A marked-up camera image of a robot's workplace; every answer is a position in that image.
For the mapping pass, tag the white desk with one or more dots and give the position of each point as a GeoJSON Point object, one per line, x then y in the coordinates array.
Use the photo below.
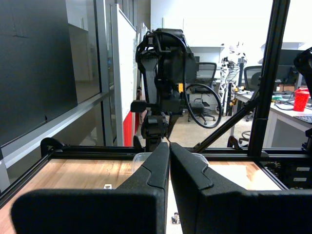
{"type": "Point", "coordinates": [282, 114]}

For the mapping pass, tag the white task board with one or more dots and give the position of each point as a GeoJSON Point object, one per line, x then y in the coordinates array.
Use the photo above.
{"type": "Point", "coordinates": [174, 195]}

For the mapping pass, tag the black frame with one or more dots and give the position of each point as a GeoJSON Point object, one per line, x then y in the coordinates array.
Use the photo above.
{"type": "Point", "coordinates": [268, 73]}

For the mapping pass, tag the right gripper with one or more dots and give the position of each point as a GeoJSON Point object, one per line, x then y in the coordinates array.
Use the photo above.
{"type": "Point", "coordinates": [168, 106]}

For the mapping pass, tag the white partition panel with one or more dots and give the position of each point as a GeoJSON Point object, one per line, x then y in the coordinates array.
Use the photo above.
{"type": "Point", "coordinates": [125, 73]}

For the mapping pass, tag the clear plastic container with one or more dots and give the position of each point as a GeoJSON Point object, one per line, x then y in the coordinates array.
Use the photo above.
{"type": "Point", "coordinates": [139, 158]}

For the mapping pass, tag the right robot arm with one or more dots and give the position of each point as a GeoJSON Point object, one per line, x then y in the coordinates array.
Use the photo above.
{"type": "Point", "coordinates": [175, 63]}

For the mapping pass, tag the red plastic cup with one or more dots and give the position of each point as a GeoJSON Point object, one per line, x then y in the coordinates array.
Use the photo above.
{"type": "Point", "coordinates": [301, 100]}

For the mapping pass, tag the black monitor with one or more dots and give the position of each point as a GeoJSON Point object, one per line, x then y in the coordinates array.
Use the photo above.
{"type": "Point", "coordinates": [288, 58]}

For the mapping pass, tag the black office chair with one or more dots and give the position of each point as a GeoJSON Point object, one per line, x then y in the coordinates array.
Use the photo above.
{"type": "Point", "coordinates": [207, 73]}
{"type": "Point", "coordinates": [252, 78]}

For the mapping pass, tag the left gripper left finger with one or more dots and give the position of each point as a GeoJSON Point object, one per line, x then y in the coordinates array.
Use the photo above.
{"type": "Point", "coordinates": [97, 209]}

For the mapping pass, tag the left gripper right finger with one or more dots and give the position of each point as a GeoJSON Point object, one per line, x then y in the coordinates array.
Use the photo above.
{"type": "Point", "coordinates": [231, 212]}

